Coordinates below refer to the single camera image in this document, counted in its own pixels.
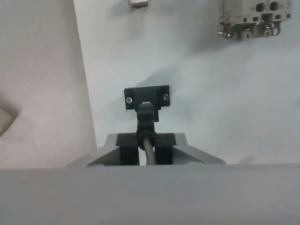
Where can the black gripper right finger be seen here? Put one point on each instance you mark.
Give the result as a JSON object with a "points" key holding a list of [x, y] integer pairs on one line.
{"points": [[164, 150]]}

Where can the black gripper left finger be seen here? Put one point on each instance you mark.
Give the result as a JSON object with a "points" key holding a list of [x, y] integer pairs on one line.
{"points": [[127, 150]]}

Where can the black USB plug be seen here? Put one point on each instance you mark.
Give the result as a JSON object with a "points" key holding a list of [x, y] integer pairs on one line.
{"points": [[145, 122]]}

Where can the white task board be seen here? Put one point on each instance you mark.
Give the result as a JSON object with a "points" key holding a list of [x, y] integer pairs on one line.
{"points": [[187, 70]]}

